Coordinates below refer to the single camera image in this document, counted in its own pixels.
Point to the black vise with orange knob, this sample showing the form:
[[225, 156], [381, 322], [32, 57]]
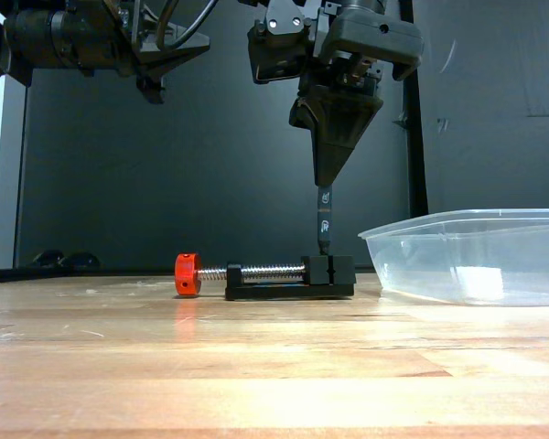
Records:
[[329, 272]]

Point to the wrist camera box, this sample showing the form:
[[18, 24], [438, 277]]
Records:
[[274, 59]]

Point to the clear plastic tub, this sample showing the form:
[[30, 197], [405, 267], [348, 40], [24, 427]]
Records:
[[439, 274]]

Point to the small white block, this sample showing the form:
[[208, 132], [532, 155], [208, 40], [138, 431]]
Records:
[[478, 282]]

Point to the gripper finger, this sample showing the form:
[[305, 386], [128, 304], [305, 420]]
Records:
[[338, 123], [164, 59], [301, 114], [151, 34]]

